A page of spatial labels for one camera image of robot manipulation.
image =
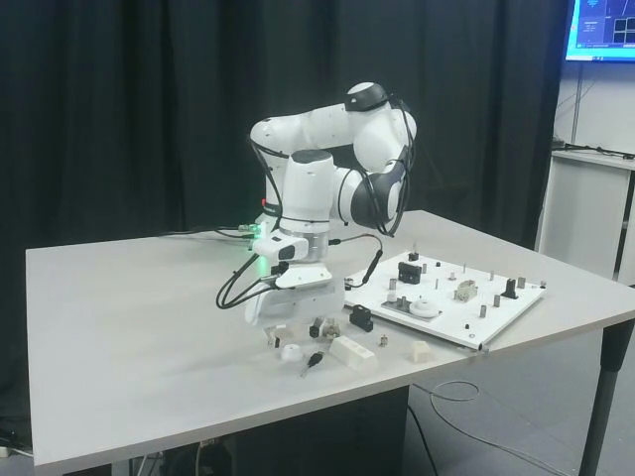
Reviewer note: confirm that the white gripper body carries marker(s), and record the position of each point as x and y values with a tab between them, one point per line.
297	305

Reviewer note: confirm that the white small gear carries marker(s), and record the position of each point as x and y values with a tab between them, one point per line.
392	297

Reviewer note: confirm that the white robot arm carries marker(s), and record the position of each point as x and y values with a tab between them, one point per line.
307	193

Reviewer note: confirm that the white medium gear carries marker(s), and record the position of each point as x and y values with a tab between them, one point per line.
291	353

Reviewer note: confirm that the white large gear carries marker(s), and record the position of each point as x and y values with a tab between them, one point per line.
425	308

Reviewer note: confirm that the long white peg holder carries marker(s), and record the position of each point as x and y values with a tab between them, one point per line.
353	354

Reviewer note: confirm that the black D-SUB plug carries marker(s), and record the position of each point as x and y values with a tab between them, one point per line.
360	317

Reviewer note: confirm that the small metal plug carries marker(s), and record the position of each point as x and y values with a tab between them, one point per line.
383	340

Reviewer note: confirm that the small white holder block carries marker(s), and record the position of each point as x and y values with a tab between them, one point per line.
419	353

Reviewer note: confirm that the white task board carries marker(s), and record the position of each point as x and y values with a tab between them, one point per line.
446	277

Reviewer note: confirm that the black curtain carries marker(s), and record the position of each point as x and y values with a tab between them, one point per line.
149	99

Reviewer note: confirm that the white cabinet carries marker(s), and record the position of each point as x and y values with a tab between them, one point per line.
588	213

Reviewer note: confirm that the black table leg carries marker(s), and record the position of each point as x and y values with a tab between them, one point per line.
607	387

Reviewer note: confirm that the blue screen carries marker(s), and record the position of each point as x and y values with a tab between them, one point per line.
601	30

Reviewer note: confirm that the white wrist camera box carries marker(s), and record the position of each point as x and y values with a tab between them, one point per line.
280	248

